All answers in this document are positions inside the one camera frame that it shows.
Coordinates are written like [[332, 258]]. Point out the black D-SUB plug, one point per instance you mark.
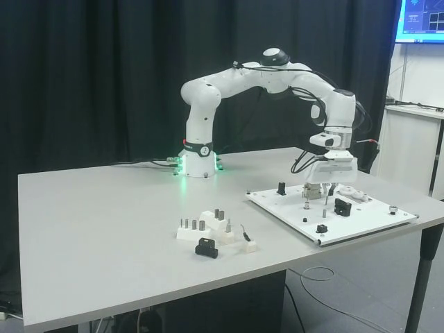
[[207, 249]]

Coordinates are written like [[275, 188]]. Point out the white large gear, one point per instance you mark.
[[361, 196]]

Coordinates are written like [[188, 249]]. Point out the round metal waterproof plug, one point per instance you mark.
[[393, 209]]

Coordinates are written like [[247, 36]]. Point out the white power strip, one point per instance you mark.
[[3, 315]]

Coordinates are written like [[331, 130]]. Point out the black table leg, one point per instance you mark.
[[425, 277]]

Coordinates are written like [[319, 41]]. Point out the blue screen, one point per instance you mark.
[[421, 21]]

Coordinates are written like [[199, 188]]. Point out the white task board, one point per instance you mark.
[[295, 215]]

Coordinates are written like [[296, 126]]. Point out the black controller box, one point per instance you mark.
[[225, 305]]

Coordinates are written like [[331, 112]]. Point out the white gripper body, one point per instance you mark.
[[334, 170]]

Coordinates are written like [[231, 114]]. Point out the white stepped square peg holder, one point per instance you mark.
[[215, 224]]

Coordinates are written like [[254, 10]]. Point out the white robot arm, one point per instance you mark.
[[201, 114]]

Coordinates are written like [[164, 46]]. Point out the small black device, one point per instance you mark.
[[389, 100]]

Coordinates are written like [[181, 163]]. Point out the thick metal round peg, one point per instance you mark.
[[201, 226]]

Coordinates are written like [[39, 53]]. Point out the medium metal round peg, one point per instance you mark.
[[194, 225]]

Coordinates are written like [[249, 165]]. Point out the metal bolt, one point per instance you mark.
[[228, 228]]

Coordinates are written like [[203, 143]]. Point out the white cabinet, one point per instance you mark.
[[409, 152]]

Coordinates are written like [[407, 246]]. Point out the small white holder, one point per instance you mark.
[[249, 246], [229, 238]]

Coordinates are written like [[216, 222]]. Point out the white round peg holder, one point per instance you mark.
[[189, 234]]

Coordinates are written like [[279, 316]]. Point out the black curtain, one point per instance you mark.
[[86, 86]]

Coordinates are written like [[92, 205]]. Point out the metal BNC plug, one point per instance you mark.
[[307, 205]]

